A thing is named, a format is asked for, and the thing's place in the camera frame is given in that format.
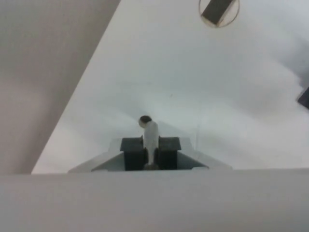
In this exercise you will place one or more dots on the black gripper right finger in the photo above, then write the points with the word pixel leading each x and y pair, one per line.
pixel 169 151

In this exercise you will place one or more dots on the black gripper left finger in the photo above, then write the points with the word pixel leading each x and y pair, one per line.
pixel 132 152

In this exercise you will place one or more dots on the white task board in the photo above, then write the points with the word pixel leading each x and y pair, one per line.
pixel 193 84

